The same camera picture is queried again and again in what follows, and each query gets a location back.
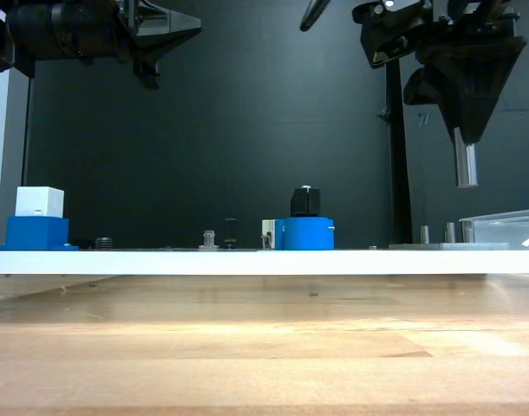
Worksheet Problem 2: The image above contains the clear plastic tub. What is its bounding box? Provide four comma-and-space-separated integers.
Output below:
458, 207, 529, 251

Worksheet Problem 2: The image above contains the blue round holder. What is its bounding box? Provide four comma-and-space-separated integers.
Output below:
283, 216, 336, 251

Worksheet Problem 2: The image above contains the blue square mount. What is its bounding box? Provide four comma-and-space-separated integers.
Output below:
0, 216, 80, 252

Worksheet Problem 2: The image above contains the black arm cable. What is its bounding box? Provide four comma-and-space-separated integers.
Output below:
299, 0, 333, 33

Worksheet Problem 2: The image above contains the grey metal plate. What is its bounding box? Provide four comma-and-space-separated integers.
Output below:
388, 242, 511, 251

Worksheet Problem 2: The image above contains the white connector housing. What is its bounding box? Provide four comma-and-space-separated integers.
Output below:
260, 218, 285, 251

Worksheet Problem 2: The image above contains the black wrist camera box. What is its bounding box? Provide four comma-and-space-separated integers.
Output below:
353, 0, 424, 71

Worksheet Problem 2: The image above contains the black knob block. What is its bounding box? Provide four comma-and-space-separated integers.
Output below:
290, 183, 322, 218

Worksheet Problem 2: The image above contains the white cube block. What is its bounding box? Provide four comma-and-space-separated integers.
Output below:
15, 185, 66, 218

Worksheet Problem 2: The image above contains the small metal threaded fitting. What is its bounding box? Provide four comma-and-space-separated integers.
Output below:
198, 229, 222, 250

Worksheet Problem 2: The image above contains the thick metal cylinder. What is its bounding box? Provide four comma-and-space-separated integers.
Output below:
453, 127, 481, 191

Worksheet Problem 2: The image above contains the white task board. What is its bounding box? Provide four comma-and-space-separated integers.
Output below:
0, 249, 529, 276

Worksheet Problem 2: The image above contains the black rectangular socket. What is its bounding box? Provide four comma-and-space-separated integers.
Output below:
223, 218, 240, 250

